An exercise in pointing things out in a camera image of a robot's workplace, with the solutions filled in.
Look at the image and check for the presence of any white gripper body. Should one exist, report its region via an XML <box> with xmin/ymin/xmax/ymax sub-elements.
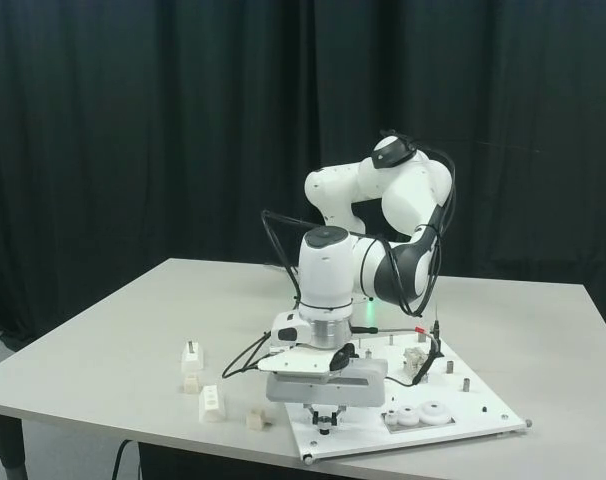
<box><xmin>265</xmin><ymin>358</ymin><xmax>389</xmax><ymax>405</ymax></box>

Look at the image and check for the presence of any flat white mounting plate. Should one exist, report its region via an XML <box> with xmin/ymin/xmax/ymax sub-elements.
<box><xmin>256</xmin><ymin>343</ymin><xmax>358</xmax><ymax>379</ymax></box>

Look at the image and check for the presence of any white notched cube holder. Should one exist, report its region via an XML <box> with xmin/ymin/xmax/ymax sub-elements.
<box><xmin>245</xmin><ymin>408</ymin><xmax>273</xmax><ymax>431</ymax></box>

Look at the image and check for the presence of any white box dark window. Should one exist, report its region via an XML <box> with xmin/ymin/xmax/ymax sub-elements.
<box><xmin>269</xmin><ymin>310</ymin><xmax>312</xmax><ymax>347</ymax></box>

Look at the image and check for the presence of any thin black rod red tag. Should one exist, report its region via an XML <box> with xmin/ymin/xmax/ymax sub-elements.
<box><xmin>350</xmin><ymin>323</ymin><xmax>444</xmax><ymax>387</ymax></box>

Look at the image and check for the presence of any beige connector block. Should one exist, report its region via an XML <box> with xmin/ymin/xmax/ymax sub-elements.
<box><xmin>402</xmin><ymin>346</ymin><xmax>431</xmax><ymax>386</ymax></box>

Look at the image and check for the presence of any white holder with holes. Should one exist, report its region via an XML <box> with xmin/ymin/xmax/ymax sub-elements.
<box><xmin>197</xmin><ymin>383</ymin><xmax>229</xmax><ymax>422</ymax></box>

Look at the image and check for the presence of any white task board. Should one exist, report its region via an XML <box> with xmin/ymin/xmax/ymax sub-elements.
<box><xmin>282</xmin><ymin>332</ymin><xmax>533</xmax><ymax>448</ymax></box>

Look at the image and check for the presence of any white large gear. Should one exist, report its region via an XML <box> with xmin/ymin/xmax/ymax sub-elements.
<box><xmin>418</xmin><ymin>401</ymin><xmax>453</xmax><ymax>428</ymax></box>

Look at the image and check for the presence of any black upright plug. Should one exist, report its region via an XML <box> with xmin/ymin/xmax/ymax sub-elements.
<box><xmin>427</xmin><ymin>303</ymin><xmax>445</xmax><ymax>359</ymax></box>

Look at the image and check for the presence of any dark table leg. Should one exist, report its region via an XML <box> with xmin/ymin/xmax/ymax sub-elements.
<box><xmin>0</xmin><ymin>410</ymin><xmax>23</xmax><ymax>480</ymax></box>

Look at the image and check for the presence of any black curtain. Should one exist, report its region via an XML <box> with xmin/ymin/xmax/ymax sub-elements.
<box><xmin>0</xmin><ymin>0</ymin><xmax>606</xmax><ymax>346</ymax></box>

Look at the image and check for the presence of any silver wrist ring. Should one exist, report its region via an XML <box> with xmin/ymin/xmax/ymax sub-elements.
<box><xmin>307</xmin><ymin>318</ymin><xmax>352</xmax><ymax>349</ymax></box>

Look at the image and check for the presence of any black floor cable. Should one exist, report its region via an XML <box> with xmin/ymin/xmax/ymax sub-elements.
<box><xmin>113</xmin><ymin>438</ymin><xmax>139</xmax><ymax>480</ymax></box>

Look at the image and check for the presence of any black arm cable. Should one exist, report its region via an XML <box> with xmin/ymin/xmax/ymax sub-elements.
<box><xmin>221</xmin><ymin>130</ymin><xmax>458</xmax><ymax>379</ymax></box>

